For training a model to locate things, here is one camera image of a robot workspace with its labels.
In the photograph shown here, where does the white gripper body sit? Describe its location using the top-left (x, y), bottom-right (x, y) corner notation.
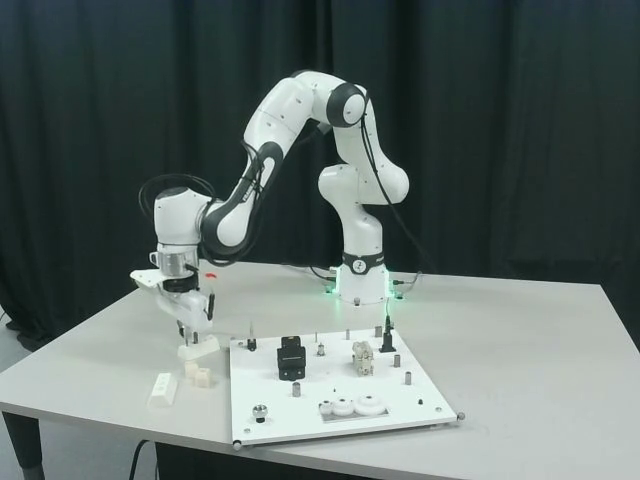
top-left (157, 290), bottom-right (215, 335)

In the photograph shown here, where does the white peg holder with pegs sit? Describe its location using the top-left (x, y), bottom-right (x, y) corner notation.
top-left (178, 334), bottom-right (222, 361)

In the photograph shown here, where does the empty white peg holder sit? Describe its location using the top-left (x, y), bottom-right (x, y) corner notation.
top-left (146, 372), bottom-right (181, 409)

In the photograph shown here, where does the thin black rod red tag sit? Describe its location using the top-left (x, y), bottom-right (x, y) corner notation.
top-left (201, 271), bottom-right (219, 322)

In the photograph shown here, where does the flat white mounting plate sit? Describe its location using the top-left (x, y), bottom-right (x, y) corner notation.
top-left (129, 269), bottom-right (167, 292)

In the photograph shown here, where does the black D-SUB plug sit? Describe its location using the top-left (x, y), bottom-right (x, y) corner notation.
top-left (275, 336), bottom-right (308, 383)

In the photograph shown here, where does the white task board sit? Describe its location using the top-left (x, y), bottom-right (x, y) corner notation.
top-left (227, 328), bottom-right (459, 444)

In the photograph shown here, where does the cream Ethernet plug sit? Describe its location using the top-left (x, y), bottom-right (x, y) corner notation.
top-left (351, 339), bottom-right (377, 377)

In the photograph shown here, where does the black table leg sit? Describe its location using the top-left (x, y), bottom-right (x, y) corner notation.
top-left (1, 410), bottom-right (42, 480)

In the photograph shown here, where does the white large gear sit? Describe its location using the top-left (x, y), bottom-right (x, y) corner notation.
top-left (353, 394), bottom-right (380, 417)

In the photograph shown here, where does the black curtain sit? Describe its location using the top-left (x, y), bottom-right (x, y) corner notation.
top-left (0, 0), bottom-right (640, 336)

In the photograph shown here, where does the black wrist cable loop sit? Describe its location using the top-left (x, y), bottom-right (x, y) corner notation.
top-left (138, 171), bottom-right (219, 204)

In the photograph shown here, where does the black cable under table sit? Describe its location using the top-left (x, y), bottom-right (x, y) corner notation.
top-left (130, 438), bottom-right (154, 480)

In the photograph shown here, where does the black base cable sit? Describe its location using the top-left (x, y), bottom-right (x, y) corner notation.
top-left (305, 264), bottom-right (342, 282)
top-left (390, 271), bottom-right (425, 294)

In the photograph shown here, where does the black waterproof plug with cable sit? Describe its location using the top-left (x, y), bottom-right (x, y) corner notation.
top-left (381, 298), bottom-right (397, 353)

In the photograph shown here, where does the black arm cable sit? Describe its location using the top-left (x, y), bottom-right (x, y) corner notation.
top-left (352, 84), bottom-right (432, 281)

